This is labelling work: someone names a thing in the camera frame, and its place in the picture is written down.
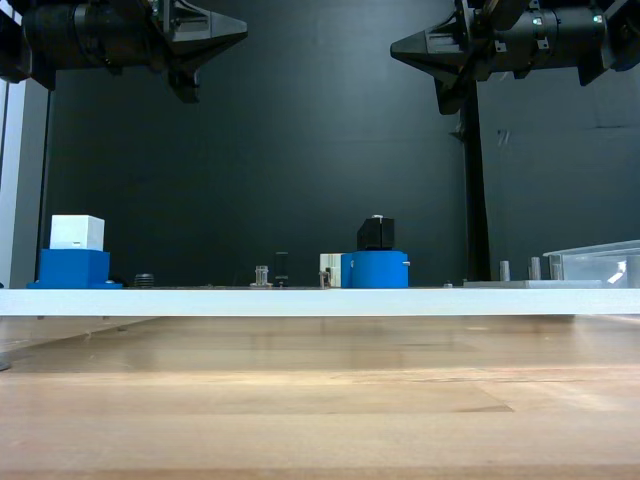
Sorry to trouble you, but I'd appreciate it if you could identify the blue round holder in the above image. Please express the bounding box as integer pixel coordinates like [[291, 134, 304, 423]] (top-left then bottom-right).
[[342, 249, 413, 290]]

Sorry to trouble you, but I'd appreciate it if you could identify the black block connector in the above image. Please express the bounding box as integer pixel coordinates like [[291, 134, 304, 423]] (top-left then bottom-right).
[[356, 214, 395, 252]]

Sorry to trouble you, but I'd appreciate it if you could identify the grey metal plate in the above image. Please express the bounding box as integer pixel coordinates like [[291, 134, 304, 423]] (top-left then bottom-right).
[[462, 278, 604, 290]]

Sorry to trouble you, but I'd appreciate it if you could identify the clear plastic tub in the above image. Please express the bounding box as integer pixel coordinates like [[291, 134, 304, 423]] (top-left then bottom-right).
[[542, 239, 640, 290]]

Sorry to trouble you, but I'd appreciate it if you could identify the clear plastic socket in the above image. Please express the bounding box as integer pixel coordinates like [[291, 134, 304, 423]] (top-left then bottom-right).
[[249, 264, 274, 289]]

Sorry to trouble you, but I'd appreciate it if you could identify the white cube block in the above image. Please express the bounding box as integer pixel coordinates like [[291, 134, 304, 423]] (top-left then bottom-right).
[[49, 214, 107, 251]]

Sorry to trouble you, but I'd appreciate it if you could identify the white task board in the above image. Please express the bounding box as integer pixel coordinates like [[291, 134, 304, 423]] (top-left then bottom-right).
[[0, 285, 640, 318]]

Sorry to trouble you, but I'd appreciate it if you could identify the small black plug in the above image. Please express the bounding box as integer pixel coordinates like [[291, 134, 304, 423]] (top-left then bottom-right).
[[273, 251, 292, 288]]

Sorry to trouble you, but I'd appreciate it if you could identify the white connector housing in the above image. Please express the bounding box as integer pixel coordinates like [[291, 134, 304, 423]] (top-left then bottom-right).
[[318, 252, 354, 290]]

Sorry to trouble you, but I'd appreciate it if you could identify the blue square holder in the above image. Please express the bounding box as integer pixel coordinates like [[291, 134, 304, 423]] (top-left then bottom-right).
[[25, 248, 124, 291]]

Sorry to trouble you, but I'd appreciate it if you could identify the black table frame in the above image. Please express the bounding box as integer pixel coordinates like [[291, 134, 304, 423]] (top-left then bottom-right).
[[449, 79, 491, 282]]

